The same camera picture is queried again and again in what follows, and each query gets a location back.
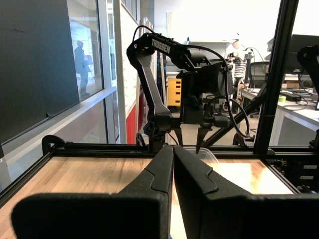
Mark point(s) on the long black frame rail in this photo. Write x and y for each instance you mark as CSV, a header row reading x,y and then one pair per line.
x,y
99,149

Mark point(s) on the standing person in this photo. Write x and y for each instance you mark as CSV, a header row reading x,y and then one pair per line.
x,y
82,64

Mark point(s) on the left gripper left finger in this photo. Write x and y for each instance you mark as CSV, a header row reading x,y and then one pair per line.
x,y
99,216

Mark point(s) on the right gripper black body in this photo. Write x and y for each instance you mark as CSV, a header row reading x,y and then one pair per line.
x,y
194,112

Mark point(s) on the dark monitor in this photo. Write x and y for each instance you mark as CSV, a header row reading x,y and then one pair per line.
x,y
304,39

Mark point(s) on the white office desk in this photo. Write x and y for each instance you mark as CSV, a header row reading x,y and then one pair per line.
x,y
299,117

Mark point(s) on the thick black frame post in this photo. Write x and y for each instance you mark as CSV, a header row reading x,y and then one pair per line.
x,y
274,74

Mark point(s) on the black diagonal frame brace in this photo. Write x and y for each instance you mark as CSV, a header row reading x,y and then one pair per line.
x,y
239,117

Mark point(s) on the clear plastic tub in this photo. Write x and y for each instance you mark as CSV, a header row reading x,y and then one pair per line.
x,y
208,155

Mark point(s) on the grey window sill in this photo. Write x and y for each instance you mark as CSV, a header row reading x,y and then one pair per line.
x,y
62,117

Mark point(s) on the red panel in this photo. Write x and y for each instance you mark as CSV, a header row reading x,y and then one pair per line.
x,y
130,124

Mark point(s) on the black frame corner bracket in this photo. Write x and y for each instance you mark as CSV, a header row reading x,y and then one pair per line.
x,y
51,143

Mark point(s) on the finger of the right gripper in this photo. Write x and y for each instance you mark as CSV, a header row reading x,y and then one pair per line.
x,y
202,135
181,135

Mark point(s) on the yellow drawer cabinet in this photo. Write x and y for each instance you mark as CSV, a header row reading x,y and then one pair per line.
x,y
174,92

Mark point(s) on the black equipment box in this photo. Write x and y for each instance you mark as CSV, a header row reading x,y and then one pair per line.
x,y
309,185

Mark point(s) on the person at desk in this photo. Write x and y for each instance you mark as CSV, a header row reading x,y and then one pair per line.
x,y
240,67

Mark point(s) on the white window frame post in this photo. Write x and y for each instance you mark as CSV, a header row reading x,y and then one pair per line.
x,y
120,87

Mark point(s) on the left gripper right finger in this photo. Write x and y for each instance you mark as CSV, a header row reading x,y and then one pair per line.
x,y
249,216

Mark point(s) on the green tape roll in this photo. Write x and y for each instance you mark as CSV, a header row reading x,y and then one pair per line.
x,y
282,99

